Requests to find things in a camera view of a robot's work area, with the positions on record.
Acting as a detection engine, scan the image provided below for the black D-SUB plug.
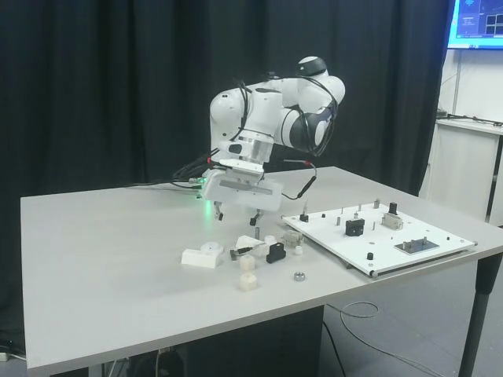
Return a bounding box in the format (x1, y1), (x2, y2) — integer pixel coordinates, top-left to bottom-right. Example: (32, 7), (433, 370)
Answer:
(266, 241), (288, 265)

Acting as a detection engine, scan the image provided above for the white peg holder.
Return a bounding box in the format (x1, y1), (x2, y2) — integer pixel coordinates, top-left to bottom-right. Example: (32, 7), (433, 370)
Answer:
(235, 234), (265, 256)

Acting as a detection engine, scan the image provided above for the black cable bundle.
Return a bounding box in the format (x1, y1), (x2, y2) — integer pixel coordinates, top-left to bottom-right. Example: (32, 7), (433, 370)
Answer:
(171, 147), (221, 192)

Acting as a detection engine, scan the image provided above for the blue screen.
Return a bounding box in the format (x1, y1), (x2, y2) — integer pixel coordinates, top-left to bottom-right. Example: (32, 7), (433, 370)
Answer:
(446, 0), (503, 50)

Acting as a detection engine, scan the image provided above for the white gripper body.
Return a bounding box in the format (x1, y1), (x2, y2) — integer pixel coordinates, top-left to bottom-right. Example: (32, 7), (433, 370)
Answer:
(202, 169), (283, 209)

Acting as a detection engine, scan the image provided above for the black table leg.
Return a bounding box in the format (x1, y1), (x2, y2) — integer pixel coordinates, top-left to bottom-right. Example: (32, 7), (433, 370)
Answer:
(469, 258), (501, 377)

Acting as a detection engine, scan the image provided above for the black curtain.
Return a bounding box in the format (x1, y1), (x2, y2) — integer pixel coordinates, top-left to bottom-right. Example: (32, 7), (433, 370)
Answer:
(0, 0), (459, 349)

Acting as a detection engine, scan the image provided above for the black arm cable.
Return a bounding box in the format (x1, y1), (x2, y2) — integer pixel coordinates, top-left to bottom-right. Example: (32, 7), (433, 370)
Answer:
(292, 72), (341, 157)

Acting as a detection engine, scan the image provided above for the thin black rod on wire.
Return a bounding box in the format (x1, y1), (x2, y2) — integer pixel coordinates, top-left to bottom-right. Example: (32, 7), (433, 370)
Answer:
(281, 158), (319, 200)

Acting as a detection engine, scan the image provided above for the white task board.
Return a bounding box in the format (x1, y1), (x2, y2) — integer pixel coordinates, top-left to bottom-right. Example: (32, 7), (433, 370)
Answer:
(281, 198), (478, 279)

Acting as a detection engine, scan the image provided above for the grey floor cable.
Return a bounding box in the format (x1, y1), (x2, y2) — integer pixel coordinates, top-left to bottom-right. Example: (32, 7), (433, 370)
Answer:
(340, 301), (503, 377)

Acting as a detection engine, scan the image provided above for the white wedge holder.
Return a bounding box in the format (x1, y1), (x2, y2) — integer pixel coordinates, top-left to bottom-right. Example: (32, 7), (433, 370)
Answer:
(181, 243), (225, 269)

